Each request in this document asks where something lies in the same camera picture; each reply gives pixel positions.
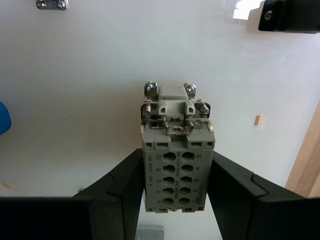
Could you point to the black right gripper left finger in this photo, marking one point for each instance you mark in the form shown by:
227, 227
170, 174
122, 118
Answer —
100, 212

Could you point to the grey metal plate with pegs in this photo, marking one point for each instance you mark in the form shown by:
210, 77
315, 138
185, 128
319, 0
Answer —
150, 233

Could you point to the blue D-sub connector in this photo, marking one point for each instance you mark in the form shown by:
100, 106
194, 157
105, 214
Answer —
4, 120

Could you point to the silver coax socket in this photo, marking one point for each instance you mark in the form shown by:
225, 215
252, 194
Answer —
51, 5

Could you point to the black socket block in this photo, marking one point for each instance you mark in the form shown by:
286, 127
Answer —
292, 17

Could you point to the white plastic board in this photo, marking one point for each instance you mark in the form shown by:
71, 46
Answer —
100, 75

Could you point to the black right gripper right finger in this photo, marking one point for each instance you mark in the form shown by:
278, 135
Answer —
250, 212

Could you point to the beige HAN10E connector insert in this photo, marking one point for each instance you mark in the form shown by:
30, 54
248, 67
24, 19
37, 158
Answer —
178, 165

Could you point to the beige HAN10E hub socket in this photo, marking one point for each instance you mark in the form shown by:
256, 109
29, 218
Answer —
172, 93

